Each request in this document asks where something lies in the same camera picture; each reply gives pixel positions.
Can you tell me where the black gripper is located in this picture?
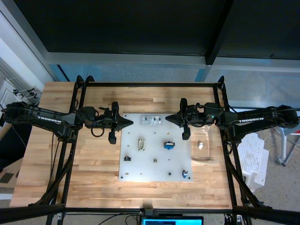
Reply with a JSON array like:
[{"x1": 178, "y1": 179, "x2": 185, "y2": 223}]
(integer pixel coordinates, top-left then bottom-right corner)
[
  {"x1": 165, "y1": 98, "x2": 202, "y2": 141},
  {"x1": 98, "y1": 101, "x2": 134, "y2": 144}
]

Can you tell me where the white taskboard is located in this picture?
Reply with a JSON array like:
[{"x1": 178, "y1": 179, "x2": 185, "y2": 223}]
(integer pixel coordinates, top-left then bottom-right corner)
[{"x1": 119, "y1": 113, "x2": 194, "y2": 182}]

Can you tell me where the clear acrylic block with pins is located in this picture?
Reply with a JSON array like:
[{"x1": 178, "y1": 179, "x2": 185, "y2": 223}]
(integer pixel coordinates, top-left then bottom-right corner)
[{"x1": 140, "y1": 114, "x2": 162, "y2": 127}]

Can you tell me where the clear plastic tub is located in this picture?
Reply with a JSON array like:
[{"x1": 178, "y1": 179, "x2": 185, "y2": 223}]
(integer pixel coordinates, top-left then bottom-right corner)
[{"x1": 191, "y1": 125, "x2": 215, "y2": 164}]

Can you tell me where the blue laptop screen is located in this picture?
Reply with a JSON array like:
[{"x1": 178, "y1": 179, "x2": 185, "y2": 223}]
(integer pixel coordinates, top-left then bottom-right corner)
[{"x1": 140, "y1": 215, "x2": 204, "y2": 225}]

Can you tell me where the grey metal stand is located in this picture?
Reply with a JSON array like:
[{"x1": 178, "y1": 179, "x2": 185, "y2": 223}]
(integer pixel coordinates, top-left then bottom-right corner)
[{"x1": 274, "y1": 126, "x2": 300, "y2": 167}]

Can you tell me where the cardboard box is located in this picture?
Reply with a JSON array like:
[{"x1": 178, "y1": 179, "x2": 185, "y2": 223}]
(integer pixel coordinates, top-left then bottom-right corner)
[{"x1": 0, "y1": 157, "x2": 24, "y2": 188}]

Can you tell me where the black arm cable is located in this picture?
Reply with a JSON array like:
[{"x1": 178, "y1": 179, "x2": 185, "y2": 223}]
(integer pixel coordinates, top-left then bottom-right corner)
[
  {"x1": 90, "y1": 125, "x2": 105, "y2": 138},
  {"x1": 190, "y1": 103, "x2": 209, "y2": 128}
]

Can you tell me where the black wall post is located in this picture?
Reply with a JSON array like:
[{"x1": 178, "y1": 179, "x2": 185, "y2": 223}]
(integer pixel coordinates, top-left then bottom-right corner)
[{"x1": 205, "y1": 0, "x2": 235, "y2": 65}]

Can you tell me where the small black camera box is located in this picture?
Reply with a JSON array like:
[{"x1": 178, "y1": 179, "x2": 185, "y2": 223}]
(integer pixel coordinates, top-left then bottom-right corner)
[{"x1": 142, "y1": 203, "x2": 157, "y2": 216}]

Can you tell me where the cable bundle with plugs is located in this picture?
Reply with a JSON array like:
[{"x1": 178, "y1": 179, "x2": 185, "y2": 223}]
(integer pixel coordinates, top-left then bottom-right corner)
[{"x1": 12, "y1": 87, "x2": 40, "y2": 100}]

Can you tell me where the black metal frame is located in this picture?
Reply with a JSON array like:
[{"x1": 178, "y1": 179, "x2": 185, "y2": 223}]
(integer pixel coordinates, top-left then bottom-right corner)
[{"x1": 0, "y1": 75, "x2": 300, "y2": 225}]

